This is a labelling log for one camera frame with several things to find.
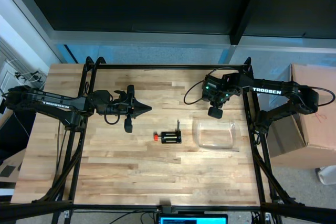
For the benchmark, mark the cardboard box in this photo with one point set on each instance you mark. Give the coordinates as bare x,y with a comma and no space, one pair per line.
309,134

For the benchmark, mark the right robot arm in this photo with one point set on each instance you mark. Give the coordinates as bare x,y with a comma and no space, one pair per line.
275,90

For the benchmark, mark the clear plastic container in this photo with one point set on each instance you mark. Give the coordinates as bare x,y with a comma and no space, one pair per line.
200,134

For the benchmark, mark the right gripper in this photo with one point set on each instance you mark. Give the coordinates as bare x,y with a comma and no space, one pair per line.
218,90

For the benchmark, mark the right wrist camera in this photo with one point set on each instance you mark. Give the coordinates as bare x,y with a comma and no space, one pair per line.
215,113

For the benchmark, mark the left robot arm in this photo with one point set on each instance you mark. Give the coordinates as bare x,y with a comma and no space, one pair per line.
52,100

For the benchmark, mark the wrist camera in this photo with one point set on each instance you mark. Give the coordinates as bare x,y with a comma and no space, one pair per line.
215,113
128,125

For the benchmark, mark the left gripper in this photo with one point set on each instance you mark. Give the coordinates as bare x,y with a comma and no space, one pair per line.
130,103

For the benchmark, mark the black frame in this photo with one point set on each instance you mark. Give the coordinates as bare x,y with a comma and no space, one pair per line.
168,65

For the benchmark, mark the blue screen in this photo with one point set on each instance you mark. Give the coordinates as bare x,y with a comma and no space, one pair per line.
191,220

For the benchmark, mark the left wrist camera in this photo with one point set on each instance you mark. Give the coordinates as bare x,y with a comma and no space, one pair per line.
128,125

